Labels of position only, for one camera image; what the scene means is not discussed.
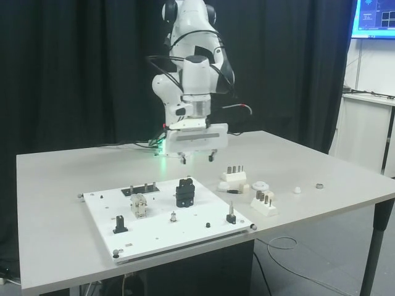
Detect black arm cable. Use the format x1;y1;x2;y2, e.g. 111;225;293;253
147;54;186;93
212;29;237;93

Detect black D-SUB plug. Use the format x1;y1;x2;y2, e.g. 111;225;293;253
175;176;198;208

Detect white cabinet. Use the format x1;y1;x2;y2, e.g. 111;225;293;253
328;91;395;179

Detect black box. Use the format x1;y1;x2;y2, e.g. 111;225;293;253
123;237;256;296

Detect white task board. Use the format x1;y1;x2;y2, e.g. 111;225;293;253
80;176;257;266

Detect grey floor cable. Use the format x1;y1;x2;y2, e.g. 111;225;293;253
254;236;312;280

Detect grey waterproof plug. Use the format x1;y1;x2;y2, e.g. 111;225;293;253
129;193;148;219

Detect blue screen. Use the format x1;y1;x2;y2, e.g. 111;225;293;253
351;0;395;40

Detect black plug with metal blade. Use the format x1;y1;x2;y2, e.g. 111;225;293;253
226;200;238;225

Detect black table leg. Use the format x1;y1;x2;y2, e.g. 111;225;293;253
360;195;395;296

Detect black curtain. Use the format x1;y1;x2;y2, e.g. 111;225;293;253
0;0;359;272

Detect thin rod with red tag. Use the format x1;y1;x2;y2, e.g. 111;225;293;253
220;103;255;116

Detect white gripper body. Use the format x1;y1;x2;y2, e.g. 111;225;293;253
166;122;230;154

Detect cables on table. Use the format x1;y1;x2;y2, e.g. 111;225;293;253
132;139;169;151

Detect white peg holder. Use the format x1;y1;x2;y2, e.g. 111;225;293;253
220;171;248;189
250;198;280;217

